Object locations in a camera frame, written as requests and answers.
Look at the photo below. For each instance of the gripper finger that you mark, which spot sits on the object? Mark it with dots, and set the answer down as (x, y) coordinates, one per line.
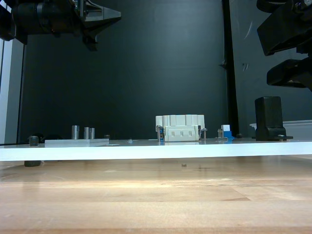
(107, 14)
(292, 73)
(95, 26)

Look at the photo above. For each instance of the silver metal bar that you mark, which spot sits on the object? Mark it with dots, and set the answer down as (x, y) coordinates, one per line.
(225, 128)

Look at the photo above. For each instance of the blue bar holder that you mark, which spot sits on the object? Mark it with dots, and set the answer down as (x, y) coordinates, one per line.
(229, 135)

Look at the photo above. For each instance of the white taskboard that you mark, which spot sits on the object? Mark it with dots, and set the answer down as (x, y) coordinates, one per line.
(156, 152)

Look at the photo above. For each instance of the black plastic clamp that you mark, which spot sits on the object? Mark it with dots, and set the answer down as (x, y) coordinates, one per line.
(268, 117)

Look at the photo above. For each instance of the black board screw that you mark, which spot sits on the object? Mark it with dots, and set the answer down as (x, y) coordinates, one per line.
(106, 136)
(33, 141)
(239, 134)

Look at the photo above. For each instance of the small silver metal fitting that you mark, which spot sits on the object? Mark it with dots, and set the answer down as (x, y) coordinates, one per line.
(220, 134)

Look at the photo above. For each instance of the silver metal peg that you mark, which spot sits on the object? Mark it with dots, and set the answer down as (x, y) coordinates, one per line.
(75, 132)
(86, 133)
(92, 133)

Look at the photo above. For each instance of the silver connector screw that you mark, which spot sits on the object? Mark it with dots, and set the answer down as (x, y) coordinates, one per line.
(159, 132)
(204, 134)

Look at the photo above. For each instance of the grey metal plate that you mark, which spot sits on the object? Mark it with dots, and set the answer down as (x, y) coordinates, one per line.
(73, 142)

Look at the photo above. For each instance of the beige connector housing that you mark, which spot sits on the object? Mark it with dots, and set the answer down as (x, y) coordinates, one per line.
(180, 129)

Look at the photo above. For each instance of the black metal frame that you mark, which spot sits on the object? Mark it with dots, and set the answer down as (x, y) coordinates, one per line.
(230, 73)

